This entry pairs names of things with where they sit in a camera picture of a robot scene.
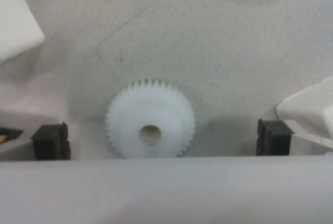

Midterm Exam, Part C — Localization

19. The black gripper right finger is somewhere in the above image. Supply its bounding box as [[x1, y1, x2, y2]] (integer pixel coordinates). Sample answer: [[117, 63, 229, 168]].
[[255, 118, 333, 157]]

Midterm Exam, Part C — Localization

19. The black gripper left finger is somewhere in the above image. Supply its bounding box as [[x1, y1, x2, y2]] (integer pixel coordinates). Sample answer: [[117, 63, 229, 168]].
[[0, 121, 72, 161]]

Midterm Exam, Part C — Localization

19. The white medium gear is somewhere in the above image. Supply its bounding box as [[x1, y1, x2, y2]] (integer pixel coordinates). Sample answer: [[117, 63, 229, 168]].
[[105, 78, 196, 159]]

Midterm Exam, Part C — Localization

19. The white holder block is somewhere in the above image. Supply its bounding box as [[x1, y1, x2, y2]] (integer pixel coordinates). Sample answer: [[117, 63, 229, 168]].
[[275, 77, 333, 143]]

